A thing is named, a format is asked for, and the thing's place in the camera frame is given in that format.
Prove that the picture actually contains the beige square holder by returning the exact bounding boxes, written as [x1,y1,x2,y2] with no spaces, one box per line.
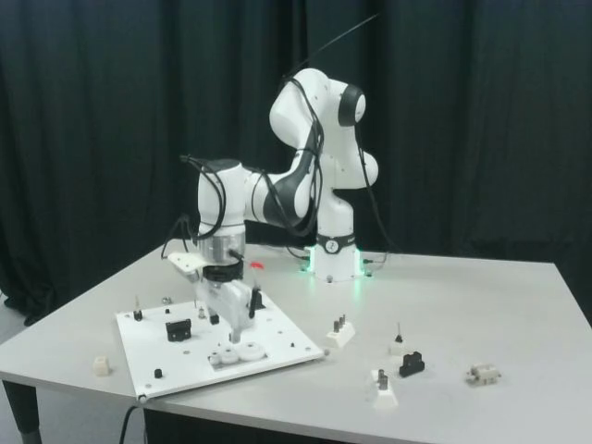
[92,354,115,377]

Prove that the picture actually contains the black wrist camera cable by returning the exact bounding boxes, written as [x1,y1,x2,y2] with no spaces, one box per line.
[161,213,201,260]

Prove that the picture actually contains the black cable tie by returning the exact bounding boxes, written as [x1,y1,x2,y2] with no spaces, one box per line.
[294,12,382,78]

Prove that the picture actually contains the white large gear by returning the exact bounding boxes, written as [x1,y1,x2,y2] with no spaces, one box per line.
[235,340,267,363]

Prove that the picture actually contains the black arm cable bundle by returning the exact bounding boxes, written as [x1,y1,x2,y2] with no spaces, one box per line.
[179,73,326,238]

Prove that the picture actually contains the black D-SUB plug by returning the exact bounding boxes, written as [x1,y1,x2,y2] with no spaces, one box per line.
[398,351,426,378]

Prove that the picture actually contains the beige plug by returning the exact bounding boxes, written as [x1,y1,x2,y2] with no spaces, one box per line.
[465,363,501,386]

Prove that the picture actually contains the black curtain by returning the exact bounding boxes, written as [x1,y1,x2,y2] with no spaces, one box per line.
[0,0,592,315]

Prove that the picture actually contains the black table leg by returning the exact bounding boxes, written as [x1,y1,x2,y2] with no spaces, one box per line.
[1,380,39,444]

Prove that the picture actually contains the white task board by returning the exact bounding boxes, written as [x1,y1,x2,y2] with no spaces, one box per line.
[114,294,325,402]

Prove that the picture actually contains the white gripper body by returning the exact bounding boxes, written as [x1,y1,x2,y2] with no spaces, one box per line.
[195,277,256,331]

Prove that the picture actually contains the black floor cable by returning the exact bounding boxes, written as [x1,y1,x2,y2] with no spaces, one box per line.
[120,401,142,444]

